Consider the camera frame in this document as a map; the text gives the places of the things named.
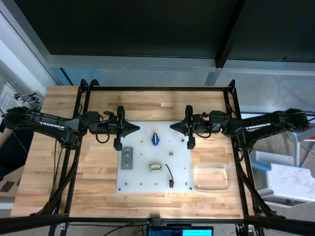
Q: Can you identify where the black USB connector with cable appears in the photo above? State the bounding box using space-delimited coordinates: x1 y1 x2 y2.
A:
164 163 174 183

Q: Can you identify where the grey metal bar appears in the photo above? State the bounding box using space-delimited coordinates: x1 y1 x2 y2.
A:
120 147 134 171

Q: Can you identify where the white metal cart frame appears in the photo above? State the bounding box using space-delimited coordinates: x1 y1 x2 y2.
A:
292 132 315 171

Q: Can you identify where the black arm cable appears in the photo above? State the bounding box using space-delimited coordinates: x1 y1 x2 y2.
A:
95 111 114 144

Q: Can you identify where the blue lit screen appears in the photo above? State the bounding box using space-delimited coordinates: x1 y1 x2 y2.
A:
147 226 215 236

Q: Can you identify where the white cable bundle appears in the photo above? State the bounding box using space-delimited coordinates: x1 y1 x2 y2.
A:
12 91 44 105

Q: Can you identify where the white step stool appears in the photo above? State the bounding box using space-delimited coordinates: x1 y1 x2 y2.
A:
255 162 315 207

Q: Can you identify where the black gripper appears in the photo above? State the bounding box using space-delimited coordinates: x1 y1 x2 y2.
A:
169 105 212 150
100 105 141 151

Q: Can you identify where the clear plastic tub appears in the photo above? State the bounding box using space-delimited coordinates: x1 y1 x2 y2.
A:
192 162 232 194

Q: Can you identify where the black metal frame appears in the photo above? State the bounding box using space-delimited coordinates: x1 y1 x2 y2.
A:
0 78 315 236

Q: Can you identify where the large blue connector housing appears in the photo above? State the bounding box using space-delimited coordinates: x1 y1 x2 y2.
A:
150 132 161 147

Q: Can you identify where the white plastic board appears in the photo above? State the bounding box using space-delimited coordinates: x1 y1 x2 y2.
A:
116 120 194 195

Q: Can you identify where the cardboard box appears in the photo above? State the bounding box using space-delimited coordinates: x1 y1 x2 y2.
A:
0 164 26 198

